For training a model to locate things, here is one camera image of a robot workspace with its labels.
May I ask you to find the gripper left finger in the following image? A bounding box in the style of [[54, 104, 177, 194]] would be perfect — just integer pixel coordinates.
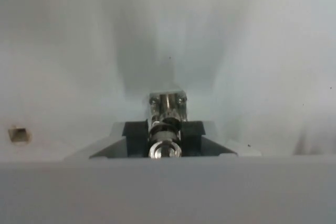
[[88, 120, 149, 159]]

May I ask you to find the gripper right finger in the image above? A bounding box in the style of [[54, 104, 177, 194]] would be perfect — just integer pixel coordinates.
[[181, 120, 239, 158]]

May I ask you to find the metal BNC plug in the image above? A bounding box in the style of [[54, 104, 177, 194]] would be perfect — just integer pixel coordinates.
[[147, 113, 183, 160]]

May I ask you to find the white task board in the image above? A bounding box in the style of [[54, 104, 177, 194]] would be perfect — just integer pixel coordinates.
[[0, 0, 336, 167]]

